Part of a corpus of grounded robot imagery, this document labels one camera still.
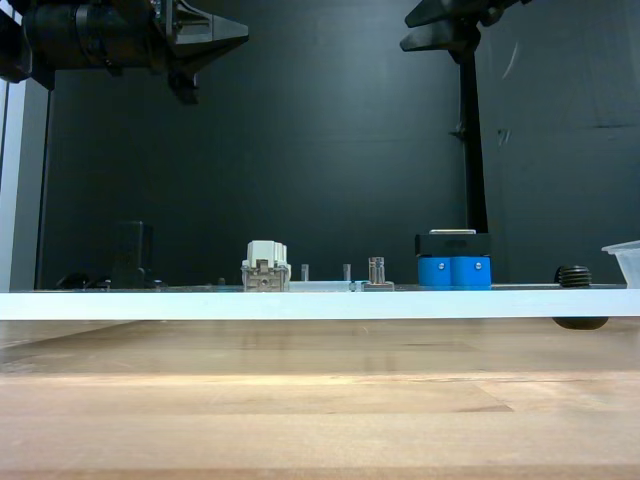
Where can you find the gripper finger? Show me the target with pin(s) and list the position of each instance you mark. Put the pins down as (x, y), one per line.
(225, 30)
(200, 55)
(430, 14)
(440, 37)

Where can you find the beige multi-pin connector housing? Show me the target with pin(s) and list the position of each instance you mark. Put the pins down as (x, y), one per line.
(265, 260)

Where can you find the white taskboard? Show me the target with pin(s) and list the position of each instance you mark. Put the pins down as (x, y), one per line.
(320, 305)

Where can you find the blue black D-sub socket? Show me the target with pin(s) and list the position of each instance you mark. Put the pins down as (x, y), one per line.
(455, 272)

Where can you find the small metal stud socket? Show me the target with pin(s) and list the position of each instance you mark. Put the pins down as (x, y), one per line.
(377, 270)

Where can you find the silver mounting block with posts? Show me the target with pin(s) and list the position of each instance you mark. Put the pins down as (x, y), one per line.
(320, 286)

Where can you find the black threaded knob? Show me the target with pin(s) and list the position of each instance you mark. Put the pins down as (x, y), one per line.
(572, 276)

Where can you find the clear plastic tub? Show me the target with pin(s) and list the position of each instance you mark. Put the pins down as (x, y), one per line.
(631, 260)

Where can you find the black rubber board foot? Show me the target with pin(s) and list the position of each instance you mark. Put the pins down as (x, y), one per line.
(580, 323)

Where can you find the black vertical wall post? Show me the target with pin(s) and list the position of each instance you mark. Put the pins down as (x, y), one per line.
(475, 175)

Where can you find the black plastic bracket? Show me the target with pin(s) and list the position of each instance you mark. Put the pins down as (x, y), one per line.
(131, 250)

